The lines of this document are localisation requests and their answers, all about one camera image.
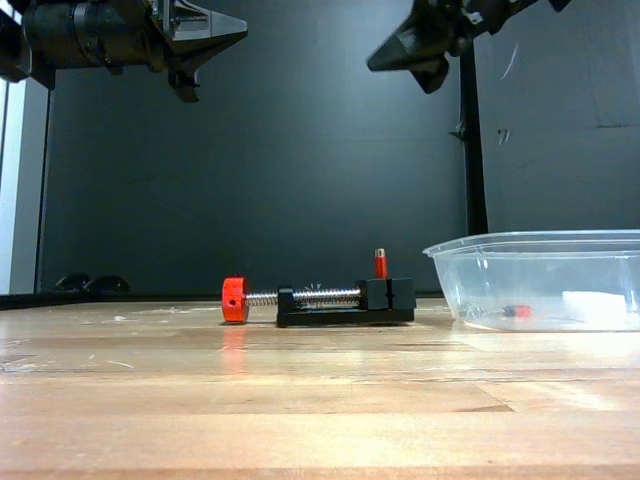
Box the clear plastic tub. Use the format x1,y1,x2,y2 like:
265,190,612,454
421,228,640,335

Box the black clamp body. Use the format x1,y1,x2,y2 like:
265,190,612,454
276,276,417,330

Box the threaded screw with red knob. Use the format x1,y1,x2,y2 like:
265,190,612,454
220,276,362,326

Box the white foam block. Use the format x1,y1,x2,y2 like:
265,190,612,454
559,289,630,322

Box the black frame post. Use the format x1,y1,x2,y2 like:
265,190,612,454
448,52,490,236

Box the black frame corner bracket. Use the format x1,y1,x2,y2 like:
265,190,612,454
85,273,132,294
55,272,92,294

